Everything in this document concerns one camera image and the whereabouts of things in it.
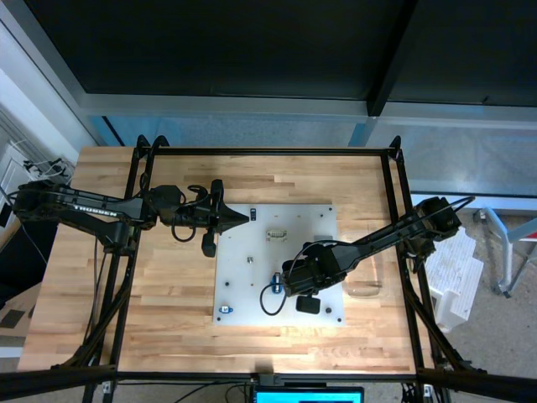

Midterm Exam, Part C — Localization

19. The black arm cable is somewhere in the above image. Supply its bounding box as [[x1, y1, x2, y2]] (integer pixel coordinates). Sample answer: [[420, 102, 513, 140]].
[[170, 221, 199, 243], [259, 283, 295, 317]]

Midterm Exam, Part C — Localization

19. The white foam packing piece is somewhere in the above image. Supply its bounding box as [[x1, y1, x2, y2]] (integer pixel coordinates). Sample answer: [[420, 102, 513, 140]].
[[423, 233, 484, 333]]

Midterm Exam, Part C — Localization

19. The grey metal stand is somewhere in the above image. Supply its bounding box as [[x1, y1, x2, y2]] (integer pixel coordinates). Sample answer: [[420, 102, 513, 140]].
[[473, 205, 537, 300]]

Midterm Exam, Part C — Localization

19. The clear plastic tub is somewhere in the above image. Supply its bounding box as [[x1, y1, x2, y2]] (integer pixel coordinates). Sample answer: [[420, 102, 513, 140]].
[[341, 228, 385, 300]]

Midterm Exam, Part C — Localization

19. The white cabinet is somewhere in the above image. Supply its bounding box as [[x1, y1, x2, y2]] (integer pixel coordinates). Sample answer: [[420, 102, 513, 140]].
[[0, 140, 30, 211]]

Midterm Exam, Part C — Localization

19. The blue laptop screen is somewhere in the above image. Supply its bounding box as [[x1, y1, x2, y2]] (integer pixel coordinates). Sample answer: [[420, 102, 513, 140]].
[[251, 385, 365, 403]]

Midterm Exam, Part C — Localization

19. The white task board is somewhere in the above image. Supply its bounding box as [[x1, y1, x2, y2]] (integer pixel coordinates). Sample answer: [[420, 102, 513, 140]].
[[213, 204, 346, 327]]

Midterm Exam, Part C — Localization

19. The black aluminium table frame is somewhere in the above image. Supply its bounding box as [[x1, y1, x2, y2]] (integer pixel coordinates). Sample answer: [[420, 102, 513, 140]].
[[0, 133, 537, 403]]

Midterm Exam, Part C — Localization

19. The brown cardboard box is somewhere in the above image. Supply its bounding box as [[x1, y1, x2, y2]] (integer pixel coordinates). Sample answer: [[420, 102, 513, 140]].
[[0, 280, 43, 360]]

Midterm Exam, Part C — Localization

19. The black room column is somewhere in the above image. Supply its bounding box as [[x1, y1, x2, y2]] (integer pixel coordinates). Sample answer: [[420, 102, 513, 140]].
[[367, 0, 419, 118]]

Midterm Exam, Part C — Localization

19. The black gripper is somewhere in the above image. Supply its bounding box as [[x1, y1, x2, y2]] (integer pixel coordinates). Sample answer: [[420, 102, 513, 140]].
[[201, 179, 249, 258], [295, 296, 322, 315]]

